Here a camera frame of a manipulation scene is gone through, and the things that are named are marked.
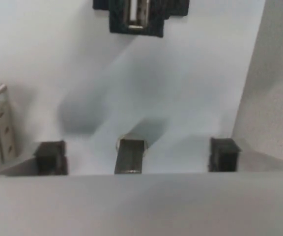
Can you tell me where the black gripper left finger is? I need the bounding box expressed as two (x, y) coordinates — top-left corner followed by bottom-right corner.
(0, 140), (68, 176)

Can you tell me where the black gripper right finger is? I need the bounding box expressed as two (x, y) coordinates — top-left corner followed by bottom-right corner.
(208, 136), (283, 174)

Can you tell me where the white task board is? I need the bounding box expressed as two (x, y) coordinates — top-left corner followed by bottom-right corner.
(0, 0), (266, 176)

